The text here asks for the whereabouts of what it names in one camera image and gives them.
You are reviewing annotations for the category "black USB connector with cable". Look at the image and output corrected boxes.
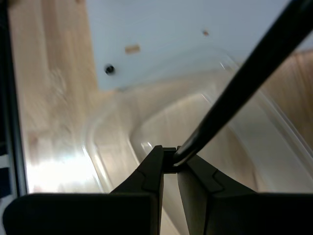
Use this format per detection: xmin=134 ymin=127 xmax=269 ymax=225
xmin=162 ymin=0 xmax=313 ymax=175

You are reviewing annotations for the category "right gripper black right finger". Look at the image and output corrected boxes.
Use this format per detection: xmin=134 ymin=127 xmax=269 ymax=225
xmin=177 ymin=156 xmax=313 ymax=235

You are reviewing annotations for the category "black board screw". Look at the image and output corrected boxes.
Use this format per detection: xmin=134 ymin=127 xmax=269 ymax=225
xmin=104 ymin=63 xmax=118 ymax=77

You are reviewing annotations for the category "clear plastic container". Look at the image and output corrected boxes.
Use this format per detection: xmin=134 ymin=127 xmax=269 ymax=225
xmin=83 ymin=46 xmax=313 ymax=235

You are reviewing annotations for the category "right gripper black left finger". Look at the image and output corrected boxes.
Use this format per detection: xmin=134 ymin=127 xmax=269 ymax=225
xmin=1 ymin=145 xmax=164 ymax=235

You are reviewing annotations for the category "black metal frame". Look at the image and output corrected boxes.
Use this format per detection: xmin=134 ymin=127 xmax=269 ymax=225
xmin=0 ymin=0 xmax=27 ymax=196

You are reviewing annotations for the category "white board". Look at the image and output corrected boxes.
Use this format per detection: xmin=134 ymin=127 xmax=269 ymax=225
xmin=87 ymin=0 xmax=313 ymax=93

